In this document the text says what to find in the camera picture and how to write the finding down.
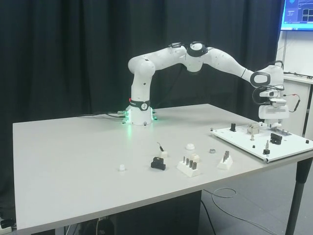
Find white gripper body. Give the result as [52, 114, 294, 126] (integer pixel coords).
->
[258, 104, 291, 121]

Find thin black rod red tag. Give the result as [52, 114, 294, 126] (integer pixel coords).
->
[293, 93, 302, 112]

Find white cabinet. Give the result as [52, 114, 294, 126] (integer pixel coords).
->
[283, 73, 313, 138]

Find white task board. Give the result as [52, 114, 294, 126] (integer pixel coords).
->
[209, 121, 313, 164]

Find narrow white peg holder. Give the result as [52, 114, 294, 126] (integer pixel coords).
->
[216, 156, 234, 170]

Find black table leg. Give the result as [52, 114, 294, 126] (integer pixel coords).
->
[285, 156, 310, 235]

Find cream plug block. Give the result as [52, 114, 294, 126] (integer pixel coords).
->
[190, 153, 204, 164]

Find wide white peg holder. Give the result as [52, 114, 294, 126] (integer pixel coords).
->
[176, 160, 202, 177]

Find blue screen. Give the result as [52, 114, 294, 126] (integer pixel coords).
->
[280, 0, 313, 32]

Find black D-SUB plug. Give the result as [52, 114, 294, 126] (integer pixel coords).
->
[150, 156, 168, 171]

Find black curtains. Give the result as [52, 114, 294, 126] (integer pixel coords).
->
[0, 0, 283, 221]

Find white power strip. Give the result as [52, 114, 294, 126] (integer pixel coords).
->
[0, 218, 17, 234]

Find small white camera box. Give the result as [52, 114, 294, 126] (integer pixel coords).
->
[259, 90, 285, 98]

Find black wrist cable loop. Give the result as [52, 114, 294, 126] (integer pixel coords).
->
[252, 85, 269, 106]

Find grey floor cable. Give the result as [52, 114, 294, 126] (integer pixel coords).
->
[210, 188, 291, 235]

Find black floor cable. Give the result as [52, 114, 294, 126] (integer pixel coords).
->
[200, 194, 215, 235]

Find black cable on elbow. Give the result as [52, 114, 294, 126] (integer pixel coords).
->
[168, 41, 210, 51]

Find black base cables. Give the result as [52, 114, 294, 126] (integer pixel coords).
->
[77, 111, 129, 119]

